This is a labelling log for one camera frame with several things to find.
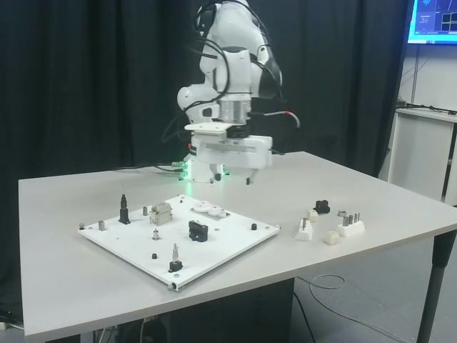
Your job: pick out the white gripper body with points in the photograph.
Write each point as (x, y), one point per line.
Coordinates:
(246, 151)

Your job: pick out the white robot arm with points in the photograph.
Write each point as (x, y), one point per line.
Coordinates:
(232, 60)

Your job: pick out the white round peg holder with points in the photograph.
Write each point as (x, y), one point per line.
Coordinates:
(304, 233)

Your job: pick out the metal square peg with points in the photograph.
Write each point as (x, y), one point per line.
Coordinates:
(352, 218)
(345, 220)
(357, 217)
(102, 226)

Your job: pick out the white square peg holder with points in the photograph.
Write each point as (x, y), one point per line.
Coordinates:
(351, 230)

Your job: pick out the white large gear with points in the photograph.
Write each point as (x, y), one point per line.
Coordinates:
(201, 207)

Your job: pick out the white medium gear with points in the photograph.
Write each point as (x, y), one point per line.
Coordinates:
(214, 212)

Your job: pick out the white small gear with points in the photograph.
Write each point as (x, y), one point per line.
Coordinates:
(222, 214)

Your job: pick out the flat white mounting plate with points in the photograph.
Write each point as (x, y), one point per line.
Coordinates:
(207, 129)

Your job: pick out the black connector block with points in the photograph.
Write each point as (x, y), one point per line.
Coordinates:
(197, 231)

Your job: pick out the small cream plug block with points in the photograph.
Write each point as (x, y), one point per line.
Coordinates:
(332, 238)
(312, 216)

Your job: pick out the black notched holder block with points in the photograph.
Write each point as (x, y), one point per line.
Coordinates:
(321, 207)

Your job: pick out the metal BNC plug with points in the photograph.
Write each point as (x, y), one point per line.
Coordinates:
(156, 234)

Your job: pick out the metal bolt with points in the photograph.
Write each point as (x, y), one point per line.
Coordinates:
(175, 253)

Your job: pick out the white task board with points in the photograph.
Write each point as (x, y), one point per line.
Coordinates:
(135, 246)

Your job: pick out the white cabinet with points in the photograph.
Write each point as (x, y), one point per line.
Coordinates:
(421, 150)

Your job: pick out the black curtain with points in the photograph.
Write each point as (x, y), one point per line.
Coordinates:
(53, 89)

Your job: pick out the grey table leg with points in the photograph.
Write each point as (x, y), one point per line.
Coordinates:
(435, 271)

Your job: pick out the blue monitor screen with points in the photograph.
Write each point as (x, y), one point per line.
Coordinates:
(433, 21)

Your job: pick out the small white camera box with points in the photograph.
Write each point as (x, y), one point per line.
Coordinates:
(209, 112)

